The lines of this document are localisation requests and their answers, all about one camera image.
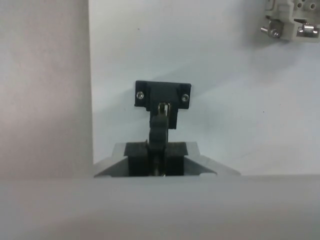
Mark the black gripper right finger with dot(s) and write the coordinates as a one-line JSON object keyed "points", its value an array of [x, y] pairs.
{"points": [[175, 157]]}

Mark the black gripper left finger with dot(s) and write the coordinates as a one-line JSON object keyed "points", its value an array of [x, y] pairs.
{"points": [[136, 157]]}

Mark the white task board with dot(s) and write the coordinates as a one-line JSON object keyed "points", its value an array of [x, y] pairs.
{"points": [[212, 100]]}

